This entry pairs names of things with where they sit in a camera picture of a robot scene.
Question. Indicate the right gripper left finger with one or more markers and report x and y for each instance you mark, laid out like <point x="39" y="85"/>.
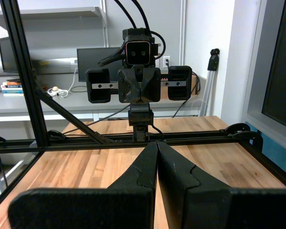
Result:
<point x="85" y="210"/>

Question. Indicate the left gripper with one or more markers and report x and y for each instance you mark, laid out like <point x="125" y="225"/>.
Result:
<point x="99" y="95"/>

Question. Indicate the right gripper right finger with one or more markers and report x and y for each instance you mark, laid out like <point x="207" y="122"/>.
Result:
<point x="228" y="210"/>

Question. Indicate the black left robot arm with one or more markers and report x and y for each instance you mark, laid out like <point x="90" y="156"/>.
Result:
<point x="141" y="117"/>

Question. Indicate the black computer monitor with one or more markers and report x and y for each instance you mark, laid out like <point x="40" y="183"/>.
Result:
<point x="7" y="55"/>
<point x="90" y="71"/>

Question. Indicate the brown cardboard box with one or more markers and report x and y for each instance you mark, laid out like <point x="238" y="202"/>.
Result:
<point x="195" y="88"/>

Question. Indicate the grey office desk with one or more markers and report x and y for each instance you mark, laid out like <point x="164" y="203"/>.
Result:
<point x="62" y="105"/>

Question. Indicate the folded grey tripod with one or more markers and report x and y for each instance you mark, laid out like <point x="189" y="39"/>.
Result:
<point x="214" y="59"/>

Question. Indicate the stack of books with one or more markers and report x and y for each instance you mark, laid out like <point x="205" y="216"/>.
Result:
<point x="12" y="90"/>

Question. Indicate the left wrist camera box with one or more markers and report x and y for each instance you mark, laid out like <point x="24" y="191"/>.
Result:
<point x="137" y="53"/>

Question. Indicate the white wall outlet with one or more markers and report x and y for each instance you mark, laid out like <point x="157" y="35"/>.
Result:
<point x="166" y="61"/>

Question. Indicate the black aluminium frame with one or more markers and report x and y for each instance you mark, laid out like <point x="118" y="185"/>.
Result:
<point x="25" y="71"/>

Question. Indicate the white wall shelf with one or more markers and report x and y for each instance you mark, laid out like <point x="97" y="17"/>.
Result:
<point x="50" y="10"/>

